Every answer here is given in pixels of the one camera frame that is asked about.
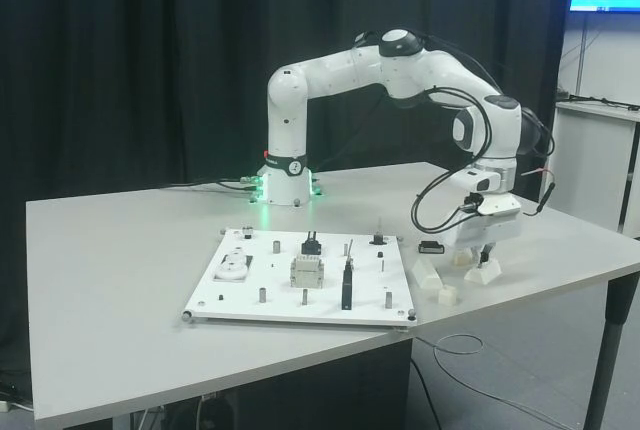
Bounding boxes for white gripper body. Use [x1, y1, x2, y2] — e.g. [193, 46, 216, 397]
[447, 213, 522, 255]

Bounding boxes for white peg holder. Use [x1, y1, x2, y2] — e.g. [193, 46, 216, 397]
[464, 259, 503, 286]

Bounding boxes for flat white mounting plate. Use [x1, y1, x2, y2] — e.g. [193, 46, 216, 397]
[473, 193, 522, 217]

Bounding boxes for long white holder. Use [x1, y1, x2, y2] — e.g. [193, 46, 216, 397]
[410, 257, 444, 289]

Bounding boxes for white cabinet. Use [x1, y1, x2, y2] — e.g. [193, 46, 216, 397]
[553, 98, 640, 240]

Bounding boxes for black table leg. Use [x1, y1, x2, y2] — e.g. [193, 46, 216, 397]
[581, 260, 630, 430]

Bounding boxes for white task board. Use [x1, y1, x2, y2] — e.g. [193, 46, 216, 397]
[180, 227, 419, 325]

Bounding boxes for white large gear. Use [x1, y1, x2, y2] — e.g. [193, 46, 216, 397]
[217, 260, 248, 282]

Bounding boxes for black curtain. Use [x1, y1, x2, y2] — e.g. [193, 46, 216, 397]
[0, 0, 571, 386]

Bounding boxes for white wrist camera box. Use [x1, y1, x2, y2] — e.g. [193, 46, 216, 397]
[461, 168, 502, 197]

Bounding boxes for black cable loop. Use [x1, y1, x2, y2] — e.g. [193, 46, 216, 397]
[410, 83, 507, 235]

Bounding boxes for thin black rod on wire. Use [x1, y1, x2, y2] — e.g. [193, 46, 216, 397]
[519, 165, 558, 215]

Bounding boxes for grey floor cable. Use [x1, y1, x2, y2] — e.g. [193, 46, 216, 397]
[430, 332, 604, 417]

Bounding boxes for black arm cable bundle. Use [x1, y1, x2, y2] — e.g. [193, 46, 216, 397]
[353, 28, 555, 162]

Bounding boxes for black base cables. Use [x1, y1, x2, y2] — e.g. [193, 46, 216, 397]
[167, 175, 267, 197]

